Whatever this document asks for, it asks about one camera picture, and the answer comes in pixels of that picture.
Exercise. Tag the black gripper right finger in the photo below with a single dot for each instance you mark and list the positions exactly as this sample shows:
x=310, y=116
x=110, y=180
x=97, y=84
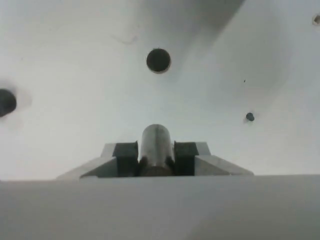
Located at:
x=184, y=160

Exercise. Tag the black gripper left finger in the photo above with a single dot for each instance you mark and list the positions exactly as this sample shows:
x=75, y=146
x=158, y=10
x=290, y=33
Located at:
x=125, y=160

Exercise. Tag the large metal round peg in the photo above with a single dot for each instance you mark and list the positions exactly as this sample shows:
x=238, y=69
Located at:
x=155, y=147

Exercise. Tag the white task board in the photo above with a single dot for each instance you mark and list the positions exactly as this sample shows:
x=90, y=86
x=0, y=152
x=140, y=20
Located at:
x=75, y=62

